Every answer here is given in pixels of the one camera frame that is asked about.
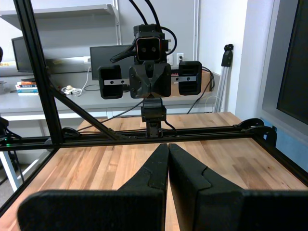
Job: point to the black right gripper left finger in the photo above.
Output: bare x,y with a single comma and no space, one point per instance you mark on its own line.
96,211

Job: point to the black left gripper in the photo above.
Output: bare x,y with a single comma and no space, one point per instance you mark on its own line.
110,72

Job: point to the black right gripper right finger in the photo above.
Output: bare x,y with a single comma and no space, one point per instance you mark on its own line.
240,211

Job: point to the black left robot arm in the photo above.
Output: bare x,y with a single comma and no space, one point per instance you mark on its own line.
153,115

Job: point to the black computer monitor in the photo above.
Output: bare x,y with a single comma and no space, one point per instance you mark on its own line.
108,57
19,55

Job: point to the silver tripod stand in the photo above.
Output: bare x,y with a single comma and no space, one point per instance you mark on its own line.
227,57

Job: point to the black device with green light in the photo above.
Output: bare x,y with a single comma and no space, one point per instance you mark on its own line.
4,130

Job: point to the stack of books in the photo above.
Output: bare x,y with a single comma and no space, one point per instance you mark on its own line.
26,89

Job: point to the white wall outlet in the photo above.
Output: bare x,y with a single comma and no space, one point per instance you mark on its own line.
170,60
180,59

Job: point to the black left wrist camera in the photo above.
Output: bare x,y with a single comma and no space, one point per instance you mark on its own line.
148,49

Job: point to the black frame corner bracket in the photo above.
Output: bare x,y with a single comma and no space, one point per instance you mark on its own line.
69,132
250,124
264,134

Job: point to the white wall shelf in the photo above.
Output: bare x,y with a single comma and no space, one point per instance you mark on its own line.
72,13

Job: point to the black aluminium table frame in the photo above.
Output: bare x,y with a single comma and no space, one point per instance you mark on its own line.
36,72

